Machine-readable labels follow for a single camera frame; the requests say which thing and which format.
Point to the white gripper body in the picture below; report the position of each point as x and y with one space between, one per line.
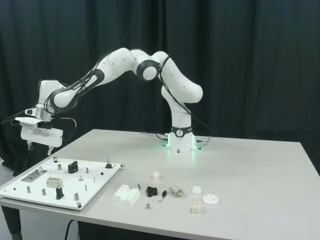
41 136

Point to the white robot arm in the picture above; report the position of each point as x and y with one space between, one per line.
120 65

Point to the white small gear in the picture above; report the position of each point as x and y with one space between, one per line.
196 190

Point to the white large gear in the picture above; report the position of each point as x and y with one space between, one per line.
211 199

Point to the white task board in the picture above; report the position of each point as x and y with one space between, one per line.
67 180

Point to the dark table leg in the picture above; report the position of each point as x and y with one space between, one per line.
10 222

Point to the white stepped holder block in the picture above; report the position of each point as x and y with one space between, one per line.
126 196

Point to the small white holder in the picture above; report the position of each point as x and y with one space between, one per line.
156 175

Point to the black D-SUB plug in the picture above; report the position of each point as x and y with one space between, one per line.
151 191

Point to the metal waterproof plug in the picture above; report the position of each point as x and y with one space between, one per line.
176 192

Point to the white holder with holes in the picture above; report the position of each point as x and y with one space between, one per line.
196 208

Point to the black curtains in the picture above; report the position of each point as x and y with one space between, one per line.
250 50

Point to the flat white mount plate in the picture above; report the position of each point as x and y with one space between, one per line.
26 120

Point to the small white wrist camera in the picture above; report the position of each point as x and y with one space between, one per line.
30 111

